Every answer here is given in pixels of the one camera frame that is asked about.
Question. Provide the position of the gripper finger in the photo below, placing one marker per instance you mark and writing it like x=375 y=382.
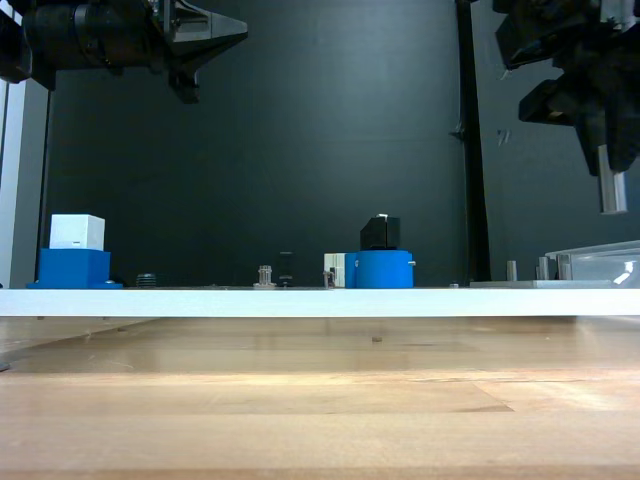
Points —
x=622 y=115
x=227 y=29
x=587 y=125
x=195 y=54

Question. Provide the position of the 16mm metal cylinder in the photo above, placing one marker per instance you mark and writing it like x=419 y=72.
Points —
x=612 y=195

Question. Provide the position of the white taskboard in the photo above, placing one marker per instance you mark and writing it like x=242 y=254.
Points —
x=300 y=302

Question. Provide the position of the clear plastic tub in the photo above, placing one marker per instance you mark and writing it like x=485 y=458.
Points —
x=595 y=260

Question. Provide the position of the thin metal peg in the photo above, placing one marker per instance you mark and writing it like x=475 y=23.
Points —
x=565 y=267
x=543 y=267
x=511 y=270

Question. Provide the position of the grey metal plate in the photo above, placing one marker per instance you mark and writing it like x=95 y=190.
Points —
x=575 y=283

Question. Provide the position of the white cube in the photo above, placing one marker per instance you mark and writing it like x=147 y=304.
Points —
x=75 y=232

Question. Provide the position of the black knurled knob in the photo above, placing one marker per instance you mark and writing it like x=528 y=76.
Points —
x=147 y=281

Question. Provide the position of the black block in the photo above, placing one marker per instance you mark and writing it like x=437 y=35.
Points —
x=380 y=232

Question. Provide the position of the blue square base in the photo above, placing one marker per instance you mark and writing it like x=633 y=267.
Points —
x=70 y=267

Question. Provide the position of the blue round holder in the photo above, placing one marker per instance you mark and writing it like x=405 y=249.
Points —
x=382 y=270

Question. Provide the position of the white connector housing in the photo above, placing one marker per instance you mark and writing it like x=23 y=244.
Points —
x=340 y=267

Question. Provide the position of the small grey clamp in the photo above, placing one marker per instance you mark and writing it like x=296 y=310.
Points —
x=328 y=280

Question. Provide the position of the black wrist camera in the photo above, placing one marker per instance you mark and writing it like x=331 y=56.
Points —
x=525 y=40

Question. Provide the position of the black aluminium frame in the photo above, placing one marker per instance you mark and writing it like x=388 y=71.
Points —
x=475 y=200

